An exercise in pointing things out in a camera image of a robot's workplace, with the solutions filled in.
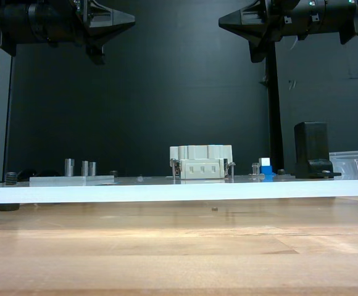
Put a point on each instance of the black board screw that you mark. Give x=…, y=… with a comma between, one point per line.
x=11, y=178
x=280, y=171
x=113, y=173

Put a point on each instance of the black printed holder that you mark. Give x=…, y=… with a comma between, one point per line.
x=310, y=148

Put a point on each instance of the small silver clamp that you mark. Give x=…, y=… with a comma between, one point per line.
x=255, y=169

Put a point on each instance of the small steel bar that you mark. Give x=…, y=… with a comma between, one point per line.
x=93, y=169

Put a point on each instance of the large steel bar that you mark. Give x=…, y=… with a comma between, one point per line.
x=69, y=168

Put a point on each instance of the clear plastic tub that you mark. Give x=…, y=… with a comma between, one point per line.
x=352, y=166

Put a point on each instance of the white taskboard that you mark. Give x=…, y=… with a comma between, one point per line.
x=179, y=191

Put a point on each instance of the black vertical post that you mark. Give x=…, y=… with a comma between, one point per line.
x=274, y=123

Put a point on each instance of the beige connector housing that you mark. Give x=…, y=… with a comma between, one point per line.
x=201, y=168

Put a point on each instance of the grey metal plate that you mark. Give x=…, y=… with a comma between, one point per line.
x=71, y=180

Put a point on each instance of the small white block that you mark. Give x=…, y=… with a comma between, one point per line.
x=264, y=161

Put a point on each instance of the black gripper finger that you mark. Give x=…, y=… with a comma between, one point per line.
x=114, y=18
x=243, y=18
x=105, y=33
x=250, y=34

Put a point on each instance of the black board foot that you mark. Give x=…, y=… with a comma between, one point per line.
x=9, y=207

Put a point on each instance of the small blue mount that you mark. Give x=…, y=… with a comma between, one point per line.
x=266, y=173

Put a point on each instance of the medium steel bar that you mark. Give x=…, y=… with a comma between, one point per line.
x=85, y=169

